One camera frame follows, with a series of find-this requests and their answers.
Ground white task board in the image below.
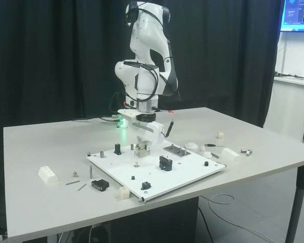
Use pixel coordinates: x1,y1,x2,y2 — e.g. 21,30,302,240
86,137,227,203

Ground black cables on cabinet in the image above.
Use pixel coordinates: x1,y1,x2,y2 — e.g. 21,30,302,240
274,72,304,83

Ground black cables at arm foot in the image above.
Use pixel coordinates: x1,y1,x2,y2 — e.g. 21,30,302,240
72,114,123,124

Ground beige metal waterproof plug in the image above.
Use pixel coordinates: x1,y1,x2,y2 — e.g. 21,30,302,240
133,142,151,158

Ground white wedge-shaped peg holder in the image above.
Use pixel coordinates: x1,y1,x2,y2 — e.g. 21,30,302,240
222,148,242,163
37,166,60,183

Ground grey floor cable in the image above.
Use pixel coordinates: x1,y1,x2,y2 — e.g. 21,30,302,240
198,194,289,236

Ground black curtains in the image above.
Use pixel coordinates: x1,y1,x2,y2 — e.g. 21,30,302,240
0,0,287,230

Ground blue screen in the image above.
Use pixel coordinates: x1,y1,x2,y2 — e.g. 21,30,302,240
280,0,304,32

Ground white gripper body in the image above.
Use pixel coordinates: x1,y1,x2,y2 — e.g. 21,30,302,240
131,120,166,146

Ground black D-SUB plug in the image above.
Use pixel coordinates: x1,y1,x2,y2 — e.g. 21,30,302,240
91,179,109,192

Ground dark grey table leg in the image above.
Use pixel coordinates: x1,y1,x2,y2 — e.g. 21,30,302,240
285,161,304,243

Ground white cabinet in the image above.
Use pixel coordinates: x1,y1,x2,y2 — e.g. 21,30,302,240
264,75,304,147

